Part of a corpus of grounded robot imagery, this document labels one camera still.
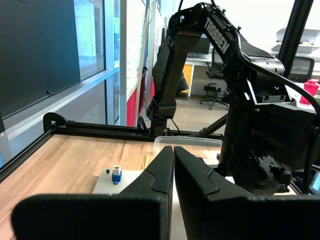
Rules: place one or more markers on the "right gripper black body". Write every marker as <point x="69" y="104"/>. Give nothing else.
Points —
<point x="275" y="140"/>

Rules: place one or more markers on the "red partition panel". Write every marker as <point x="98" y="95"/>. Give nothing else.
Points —
<point x="132" y="107"/>

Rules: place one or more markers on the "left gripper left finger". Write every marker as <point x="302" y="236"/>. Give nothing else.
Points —
<point x="100" y="217"/>

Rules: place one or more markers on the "black hanging jacket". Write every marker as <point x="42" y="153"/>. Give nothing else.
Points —
<point x="183" y="83"/>

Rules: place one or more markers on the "black computer monitor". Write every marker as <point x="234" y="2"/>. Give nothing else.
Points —
<point x="200" y="46"/>

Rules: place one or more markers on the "black mesh-back office chair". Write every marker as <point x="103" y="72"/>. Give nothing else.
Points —
<point x="301" y="68"/>

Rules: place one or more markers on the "white mounting board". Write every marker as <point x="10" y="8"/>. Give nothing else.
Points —
<point x="105" y="185"/>

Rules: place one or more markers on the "white wall shelf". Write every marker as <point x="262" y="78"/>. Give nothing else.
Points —
<point x="307" y="37"/>

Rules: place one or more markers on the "yellow cabinet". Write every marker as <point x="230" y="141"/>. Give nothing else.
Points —
<point x="187" y="77"/>

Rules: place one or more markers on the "red drinking bottle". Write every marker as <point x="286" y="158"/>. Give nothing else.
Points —
<point x="311" y="88"/>

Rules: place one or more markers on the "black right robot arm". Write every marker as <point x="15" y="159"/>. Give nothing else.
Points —
<point x="175" y="75"/>

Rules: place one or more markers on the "clear plastic tub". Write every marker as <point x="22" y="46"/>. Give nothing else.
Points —
<point x="162" y="142"/>

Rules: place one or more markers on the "black wheeled office chair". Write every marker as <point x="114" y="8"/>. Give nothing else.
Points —
<point x="213" y="97"/>

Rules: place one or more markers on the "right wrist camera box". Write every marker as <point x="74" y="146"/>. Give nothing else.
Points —
<point x="271" y="98"/>

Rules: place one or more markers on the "white desk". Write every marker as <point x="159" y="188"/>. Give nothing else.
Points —
<point x="297" y="82"/>

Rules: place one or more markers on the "black aluminium frame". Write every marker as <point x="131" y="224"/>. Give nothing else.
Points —
<point x="100" y="127"/>

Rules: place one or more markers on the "blue and white socket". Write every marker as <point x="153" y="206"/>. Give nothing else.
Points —
<point x="116" y="176"/>

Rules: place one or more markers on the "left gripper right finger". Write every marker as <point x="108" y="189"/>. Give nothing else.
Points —
<point x="237" y="217"/>

